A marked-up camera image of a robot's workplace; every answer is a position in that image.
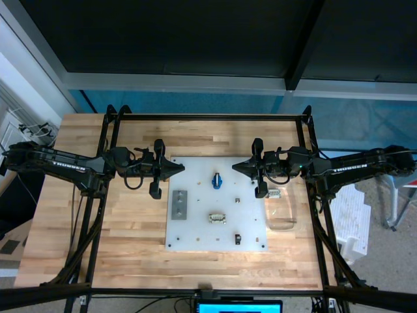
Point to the black table level camera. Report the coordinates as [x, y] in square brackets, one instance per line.
[206, 290]

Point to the grey metal chair frame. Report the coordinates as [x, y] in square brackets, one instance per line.
[393, 208]

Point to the beige HAN10E connector socket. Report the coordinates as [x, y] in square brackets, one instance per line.
[217, 217]

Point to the blue round plug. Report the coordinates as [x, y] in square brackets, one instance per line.
[216, 182]

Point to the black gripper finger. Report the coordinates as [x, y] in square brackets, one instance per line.
[249, 171]
[249, 164]
[171, 165]
[171, 172]

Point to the grey metal plate with pins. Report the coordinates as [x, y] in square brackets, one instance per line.
[179, 204]

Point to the clear plastic tub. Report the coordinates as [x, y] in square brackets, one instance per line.
[282, 226]

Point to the black wall post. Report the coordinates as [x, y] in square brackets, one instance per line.
[304, 45]

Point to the black connector housing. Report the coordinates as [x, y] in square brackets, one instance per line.
[238, 239]

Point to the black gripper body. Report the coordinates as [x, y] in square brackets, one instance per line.
[273, 164]
[145, 166]

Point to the screen with blue edge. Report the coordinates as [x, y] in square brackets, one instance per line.
[238, 308]

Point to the white task board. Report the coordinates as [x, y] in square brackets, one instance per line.
[195, 221]

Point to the beige HAN10E connector insert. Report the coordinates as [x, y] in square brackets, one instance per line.
[274, 195]

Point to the white foam packaging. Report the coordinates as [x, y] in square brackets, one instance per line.
[353, 221]

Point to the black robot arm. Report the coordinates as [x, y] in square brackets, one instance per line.
[65, 161]
[352, 168]

